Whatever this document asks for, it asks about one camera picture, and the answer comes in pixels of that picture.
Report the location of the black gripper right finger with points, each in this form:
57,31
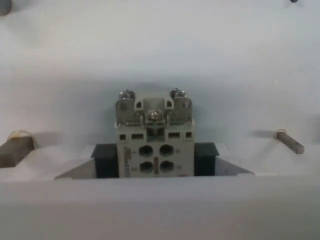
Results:
206,160

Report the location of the thick metal square peg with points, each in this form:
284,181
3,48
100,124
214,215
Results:
15,152

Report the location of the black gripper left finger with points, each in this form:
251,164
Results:
105,162

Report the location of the grey waterproof plug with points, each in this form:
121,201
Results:
155,140

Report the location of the thin metal square peg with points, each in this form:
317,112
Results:
290,145

